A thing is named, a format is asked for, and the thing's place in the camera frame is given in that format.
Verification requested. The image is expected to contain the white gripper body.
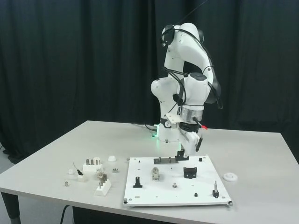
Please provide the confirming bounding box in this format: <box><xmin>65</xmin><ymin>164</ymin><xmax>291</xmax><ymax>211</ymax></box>
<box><xmin>179</xmin><ymin>130</ymin><xmax>201</xmax><ymax>157</ymax></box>

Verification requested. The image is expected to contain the black D-SUB plug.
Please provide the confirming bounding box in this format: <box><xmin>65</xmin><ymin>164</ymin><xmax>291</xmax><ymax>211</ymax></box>
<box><xmin>175</xmin><ymin>150</ymin><xmax>189</xmax><ymax>162</ymax></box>

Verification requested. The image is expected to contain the white large gear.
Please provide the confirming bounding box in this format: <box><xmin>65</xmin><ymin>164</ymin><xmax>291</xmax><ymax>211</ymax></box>
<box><xmin>222</xmin><ymin>172</ymin><xmax>238</xmax><ymax>182</ymax></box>

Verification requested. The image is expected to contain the white task board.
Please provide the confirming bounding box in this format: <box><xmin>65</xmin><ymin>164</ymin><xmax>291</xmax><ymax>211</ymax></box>
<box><xmin>123</xmin><ymin>155</ymin><xmax>233</xmax><ymax>207</ymax></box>

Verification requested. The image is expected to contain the white square peg holder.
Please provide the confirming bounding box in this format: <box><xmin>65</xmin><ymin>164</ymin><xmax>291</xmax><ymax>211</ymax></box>
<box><xmin>93</xmin><ymin>181</ymin><xmax>112</xmax><ymax>196</ymax></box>

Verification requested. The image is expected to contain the white round peg holder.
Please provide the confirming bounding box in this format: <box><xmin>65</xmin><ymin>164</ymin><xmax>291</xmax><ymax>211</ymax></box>
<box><xmin>82</xmin><ymin>163</ymin><xmax>105</xmax><ymax>175</ymax></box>

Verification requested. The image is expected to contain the black Ethernet plug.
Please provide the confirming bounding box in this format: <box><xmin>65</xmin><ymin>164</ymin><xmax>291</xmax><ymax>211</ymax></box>
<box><xmin>72</xmin><ymin>161</ymin><xmax>84</xmax><ymax>177</ymax></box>

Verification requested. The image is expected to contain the black curtain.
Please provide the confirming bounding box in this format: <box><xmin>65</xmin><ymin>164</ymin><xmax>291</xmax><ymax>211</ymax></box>
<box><xmin>0</xmin><ymin>0</ymin><xmax>299</xmax><ymax>161</ymax></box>

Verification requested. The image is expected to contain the black table leg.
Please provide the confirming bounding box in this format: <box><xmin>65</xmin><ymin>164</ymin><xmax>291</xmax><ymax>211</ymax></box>
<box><xmin>0</xmin><ymin>192</ymin><xmax>19</xmax><ymax>224</ymax></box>

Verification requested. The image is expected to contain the thin black rod on wire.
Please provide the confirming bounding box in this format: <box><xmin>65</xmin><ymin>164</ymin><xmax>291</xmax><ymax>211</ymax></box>
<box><xmin>193</xmin><ymin>120</ymin><xmax>208</xmax><ymax>152</ymax></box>

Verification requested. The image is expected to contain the black base cable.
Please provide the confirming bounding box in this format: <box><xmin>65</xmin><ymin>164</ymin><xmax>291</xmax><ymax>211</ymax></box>
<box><xmin>132</xmin><ymin>123</ymin><xmax>157</xmax><ymax>132</ymax></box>

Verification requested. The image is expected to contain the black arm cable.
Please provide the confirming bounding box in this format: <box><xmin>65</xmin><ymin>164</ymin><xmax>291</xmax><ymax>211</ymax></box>
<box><xmin>160</xmin><ymin>23</ymin><xmax>224</xmax><ymax>110</ymax></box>

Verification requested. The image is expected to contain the black floor cable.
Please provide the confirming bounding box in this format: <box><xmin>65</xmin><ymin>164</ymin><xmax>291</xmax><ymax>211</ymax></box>
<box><xmin>61</xmin><ymin>205</ymin><xmax>71</xmax><ymax>224</ymax></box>

